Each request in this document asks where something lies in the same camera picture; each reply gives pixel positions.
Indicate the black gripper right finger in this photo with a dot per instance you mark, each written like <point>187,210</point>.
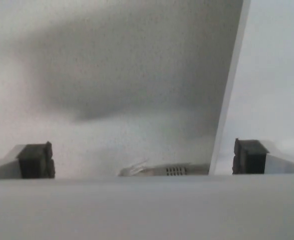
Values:
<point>249,160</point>

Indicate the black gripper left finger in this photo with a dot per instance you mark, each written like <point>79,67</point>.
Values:
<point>35,162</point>

